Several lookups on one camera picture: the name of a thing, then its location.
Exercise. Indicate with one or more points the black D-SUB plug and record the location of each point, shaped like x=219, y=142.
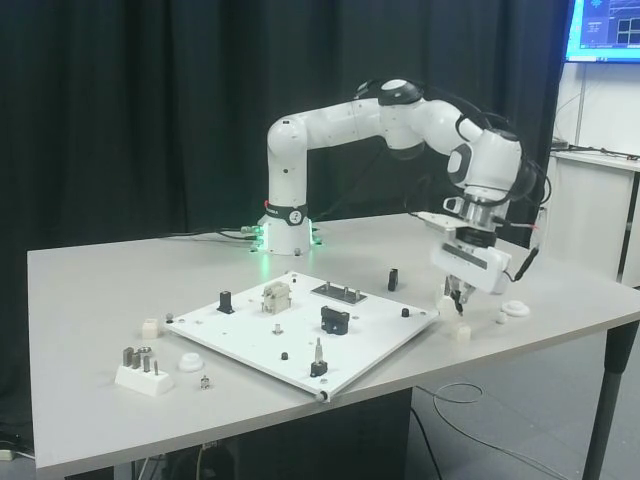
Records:
x=393, y=280

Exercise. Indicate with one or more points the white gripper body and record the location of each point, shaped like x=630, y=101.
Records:
x=470, y=267

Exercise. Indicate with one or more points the white cabinet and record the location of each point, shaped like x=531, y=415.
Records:
x=590, y=215

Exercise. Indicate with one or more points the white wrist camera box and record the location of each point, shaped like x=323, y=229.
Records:
x=454, y=205

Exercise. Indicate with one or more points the white power strip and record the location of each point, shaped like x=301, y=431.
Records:
x=6, y=454

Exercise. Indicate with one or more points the white large gear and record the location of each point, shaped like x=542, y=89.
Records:
x=516, y=308

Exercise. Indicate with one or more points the white peg holder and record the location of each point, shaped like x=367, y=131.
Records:
x=142, y=384

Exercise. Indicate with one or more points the small white square holder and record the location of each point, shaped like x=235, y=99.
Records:
x=150, y=329

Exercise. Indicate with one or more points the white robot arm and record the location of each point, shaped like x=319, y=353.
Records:
x=340, y=125

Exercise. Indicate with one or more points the black box under table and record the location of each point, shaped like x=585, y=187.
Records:
x=300, y=440

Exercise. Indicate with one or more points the dark table leg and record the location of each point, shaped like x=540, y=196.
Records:
x=612, y=380

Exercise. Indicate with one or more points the tall white plug holder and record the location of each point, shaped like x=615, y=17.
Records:
x=442, y=304

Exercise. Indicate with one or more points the blue screen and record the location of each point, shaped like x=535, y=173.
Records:
x=605, y=27

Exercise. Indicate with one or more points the black curtain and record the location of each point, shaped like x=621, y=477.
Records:
x=125, y=100

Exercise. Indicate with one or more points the low white plug holder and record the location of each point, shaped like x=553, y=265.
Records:
x=462, y=332

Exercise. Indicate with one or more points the white small gear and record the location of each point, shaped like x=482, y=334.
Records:
x=502, y=317

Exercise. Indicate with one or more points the white medium gear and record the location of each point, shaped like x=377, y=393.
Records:
x=190, y=363

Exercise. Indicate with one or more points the metal bolt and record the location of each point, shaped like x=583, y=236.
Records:
x=318, y=350

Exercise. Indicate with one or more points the large metal square peg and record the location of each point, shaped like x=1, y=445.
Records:
x=127, y=359

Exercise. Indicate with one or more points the white task board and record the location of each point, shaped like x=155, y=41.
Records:
x=240, y=335

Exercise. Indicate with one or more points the flat white mounting plate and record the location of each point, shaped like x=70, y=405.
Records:
x=437, y=221

